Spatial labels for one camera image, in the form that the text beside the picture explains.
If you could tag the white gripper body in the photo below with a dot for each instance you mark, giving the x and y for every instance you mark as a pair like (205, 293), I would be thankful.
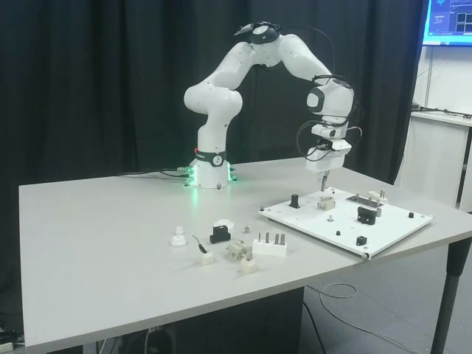
(324, 160)

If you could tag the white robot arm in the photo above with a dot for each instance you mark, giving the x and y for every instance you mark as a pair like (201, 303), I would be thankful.
(214, 96)

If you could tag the small white peg holder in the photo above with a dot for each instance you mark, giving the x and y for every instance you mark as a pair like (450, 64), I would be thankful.
(374, 197)

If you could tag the thick metal peg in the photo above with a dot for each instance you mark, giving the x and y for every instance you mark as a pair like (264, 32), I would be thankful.
(283, 240)
(276, 239)

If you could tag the long white peg holder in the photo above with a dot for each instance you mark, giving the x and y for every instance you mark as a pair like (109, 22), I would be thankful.
(269, 250)

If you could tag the white task board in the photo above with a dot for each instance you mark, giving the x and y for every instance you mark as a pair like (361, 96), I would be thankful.
(317, 225)

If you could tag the metal BNC plug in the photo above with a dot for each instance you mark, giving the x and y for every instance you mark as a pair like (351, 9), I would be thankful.
(246, 229)

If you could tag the white large gear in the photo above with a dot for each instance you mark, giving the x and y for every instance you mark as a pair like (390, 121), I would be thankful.
(228, 223)

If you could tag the white cabinet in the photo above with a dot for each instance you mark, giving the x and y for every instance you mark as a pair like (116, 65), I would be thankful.
(435, 158)

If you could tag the metal waterproof plug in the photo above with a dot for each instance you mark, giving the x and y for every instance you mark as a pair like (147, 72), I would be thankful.
(237, 250)

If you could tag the white plug holder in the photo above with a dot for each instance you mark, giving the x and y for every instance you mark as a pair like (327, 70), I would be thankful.
(207, 259)
(248, 267)

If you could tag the black D-SUB plug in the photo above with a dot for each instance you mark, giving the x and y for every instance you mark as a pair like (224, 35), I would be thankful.
(219, 236)

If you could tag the white small gear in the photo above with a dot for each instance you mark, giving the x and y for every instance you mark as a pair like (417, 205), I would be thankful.
(178, 230)

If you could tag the white medium gear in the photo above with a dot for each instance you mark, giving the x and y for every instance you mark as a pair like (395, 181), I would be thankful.
(178, 242)

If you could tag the black box under table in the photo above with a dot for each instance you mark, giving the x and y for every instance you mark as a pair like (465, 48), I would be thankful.
(239, 324)

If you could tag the black table leg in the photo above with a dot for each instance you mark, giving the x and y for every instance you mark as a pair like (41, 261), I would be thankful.
(448, 295)

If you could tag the blue screen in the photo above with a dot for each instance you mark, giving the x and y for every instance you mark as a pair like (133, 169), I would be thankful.
(446, 22)

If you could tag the black curtain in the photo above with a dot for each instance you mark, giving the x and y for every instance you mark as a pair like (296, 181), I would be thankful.
(92, 73)

